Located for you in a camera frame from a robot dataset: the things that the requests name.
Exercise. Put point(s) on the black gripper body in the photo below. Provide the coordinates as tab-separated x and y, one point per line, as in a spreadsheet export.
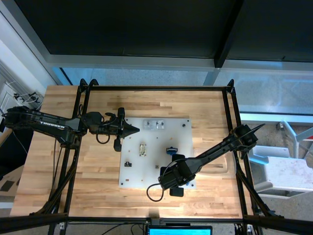
176	192
115	128

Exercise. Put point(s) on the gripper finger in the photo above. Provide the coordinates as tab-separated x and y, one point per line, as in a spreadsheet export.
129	127
129	132

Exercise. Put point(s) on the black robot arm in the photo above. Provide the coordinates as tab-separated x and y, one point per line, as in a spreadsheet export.
212	151
53	124

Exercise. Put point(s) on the grey connector housing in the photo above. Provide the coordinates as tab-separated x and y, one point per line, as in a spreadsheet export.
142	149

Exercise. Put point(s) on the pale plate with pins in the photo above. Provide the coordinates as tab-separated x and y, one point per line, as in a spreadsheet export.
152	128

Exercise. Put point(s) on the small black clamp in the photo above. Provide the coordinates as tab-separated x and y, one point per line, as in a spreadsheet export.
127	164

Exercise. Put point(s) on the laptop screen with blue edge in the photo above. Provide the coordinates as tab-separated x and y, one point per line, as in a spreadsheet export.
178	231

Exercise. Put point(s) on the white board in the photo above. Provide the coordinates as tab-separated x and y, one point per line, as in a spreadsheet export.
141	173

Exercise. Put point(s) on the blue and black connector block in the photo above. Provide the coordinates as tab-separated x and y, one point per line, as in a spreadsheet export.
171	150

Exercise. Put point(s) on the clear plastic tub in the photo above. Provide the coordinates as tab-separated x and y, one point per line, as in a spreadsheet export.
220	169

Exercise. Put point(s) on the white plastic chair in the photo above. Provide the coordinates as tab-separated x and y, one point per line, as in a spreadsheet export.
269	151

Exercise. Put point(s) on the cardboard box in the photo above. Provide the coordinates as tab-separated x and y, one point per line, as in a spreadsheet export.
9	181

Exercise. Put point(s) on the grey metal stand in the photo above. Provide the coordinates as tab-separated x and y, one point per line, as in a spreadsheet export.
291	132

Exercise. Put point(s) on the black table camera mount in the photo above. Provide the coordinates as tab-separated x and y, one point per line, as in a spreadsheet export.
155	221

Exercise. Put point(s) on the black table frame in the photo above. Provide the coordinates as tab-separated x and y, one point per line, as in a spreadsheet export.
159	88

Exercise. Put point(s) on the black wall column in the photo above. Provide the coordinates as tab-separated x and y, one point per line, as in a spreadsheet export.
227	36

